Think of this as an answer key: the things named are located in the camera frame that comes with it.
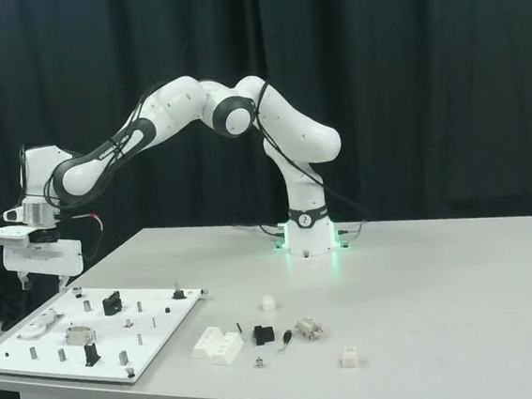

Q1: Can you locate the black D-SUB plug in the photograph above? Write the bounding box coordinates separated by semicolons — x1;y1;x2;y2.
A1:
251;323;277;345

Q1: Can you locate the black cable at arm foot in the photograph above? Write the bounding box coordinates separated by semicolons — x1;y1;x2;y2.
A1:
256;220;285;240
336;220;370;241

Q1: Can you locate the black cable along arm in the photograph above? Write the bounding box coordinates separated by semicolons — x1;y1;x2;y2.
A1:
13;63;370;273

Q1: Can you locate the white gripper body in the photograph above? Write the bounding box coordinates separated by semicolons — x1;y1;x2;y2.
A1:
0;235;86;284

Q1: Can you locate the silver flange ring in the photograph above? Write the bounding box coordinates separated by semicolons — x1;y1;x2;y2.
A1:
20;193;60;231

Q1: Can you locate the black curtain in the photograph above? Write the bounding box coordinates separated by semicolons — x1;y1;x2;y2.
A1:
0;0;532;325

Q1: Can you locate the thin black rod on wire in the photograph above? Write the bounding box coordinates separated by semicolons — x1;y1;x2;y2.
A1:
68;209;109;262

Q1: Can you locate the white task board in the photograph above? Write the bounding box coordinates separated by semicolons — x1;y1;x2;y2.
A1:
0;274;218;399

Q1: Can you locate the small white wrist camera box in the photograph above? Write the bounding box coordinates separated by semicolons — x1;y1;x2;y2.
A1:
1;207;27;224

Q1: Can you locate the large white stepped holder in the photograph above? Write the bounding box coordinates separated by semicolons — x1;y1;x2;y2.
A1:
189;323;246;370

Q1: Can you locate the grey waterproof plug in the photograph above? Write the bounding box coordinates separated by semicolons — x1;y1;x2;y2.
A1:
295;316;321;342

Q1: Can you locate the white large gear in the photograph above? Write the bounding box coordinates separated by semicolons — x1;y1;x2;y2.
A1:
21;321;49;341

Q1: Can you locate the flat white mounting plate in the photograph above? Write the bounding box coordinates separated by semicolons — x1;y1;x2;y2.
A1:
0;223;36;246

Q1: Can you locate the white holder with two holes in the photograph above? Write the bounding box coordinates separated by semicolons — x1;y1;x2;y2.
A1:
339;345;363;370

